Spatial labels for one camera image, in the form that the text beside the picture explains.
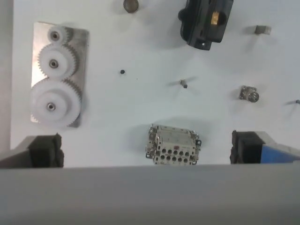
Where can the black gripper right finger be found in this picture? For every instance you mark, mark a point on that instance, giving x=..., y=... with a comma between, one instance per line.
x=248, y=147

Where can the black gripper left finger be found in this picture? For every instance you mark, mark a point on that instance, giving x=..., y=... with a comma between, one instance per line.
x=45, y=152

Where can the black D-SUB plug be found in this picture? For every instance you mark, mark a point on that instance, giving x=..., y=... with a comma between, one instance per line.
x=206, y=21

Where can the white large gear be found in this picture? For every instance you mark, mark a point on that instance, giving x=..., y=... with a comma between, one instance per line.
x=52, y=105

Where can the small metal round peg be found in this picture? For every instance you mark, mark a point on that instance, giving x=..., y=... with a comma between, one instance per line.
x=297, y=102

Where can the white medium gear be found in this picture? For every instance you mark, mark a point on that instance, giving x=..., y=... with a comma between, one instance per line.
x=55, y=62

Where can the small metal square peg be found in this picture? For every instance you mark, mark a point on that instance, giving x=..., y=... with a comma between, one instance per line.
x=183, y=83

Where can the white task board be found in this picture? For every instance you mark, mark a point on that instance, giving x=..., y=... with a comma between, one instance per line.
x=131, y=98

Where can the white small gear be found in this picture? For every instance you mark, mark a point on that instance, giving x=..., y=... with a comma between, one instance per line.
x=56, y=34

